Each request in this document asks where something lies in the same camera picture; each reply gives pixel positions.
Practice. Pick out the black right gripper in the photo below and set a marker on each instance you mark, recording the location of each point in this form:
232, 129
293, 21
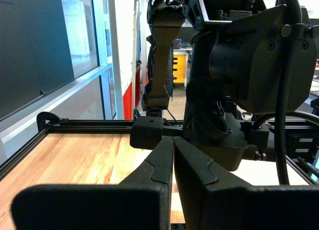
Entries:
199, 115

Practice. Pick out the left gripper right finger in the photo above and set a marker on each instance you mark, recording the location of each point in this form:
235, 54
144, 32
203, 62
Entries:
249, 210

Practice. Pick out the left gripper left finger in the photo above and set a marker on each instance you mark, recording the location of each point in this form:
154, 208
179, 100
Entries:
99, 207

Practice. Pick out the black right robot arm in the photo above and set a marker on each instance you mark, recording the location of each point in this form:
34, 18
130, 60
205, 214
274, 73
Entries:
160, 65

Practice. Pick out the yellow drawer cabinet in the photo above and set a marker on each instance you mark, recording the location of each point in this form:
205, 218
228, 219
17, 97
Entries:
180, 68

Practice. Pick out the red panel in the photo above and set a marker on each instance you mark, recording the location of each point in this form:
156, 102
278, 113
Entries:
127, 103

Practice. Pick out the black box with white labels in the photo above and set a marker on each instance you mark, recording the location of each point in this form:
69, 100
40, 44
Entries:
294, 145

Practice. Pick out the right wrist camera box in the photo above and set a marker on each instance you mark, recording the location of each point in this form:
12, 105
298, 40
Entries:
249, 65

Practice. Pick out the black metal frame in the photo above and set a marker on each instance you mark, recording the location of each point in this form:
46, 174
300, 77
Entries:
87, 123

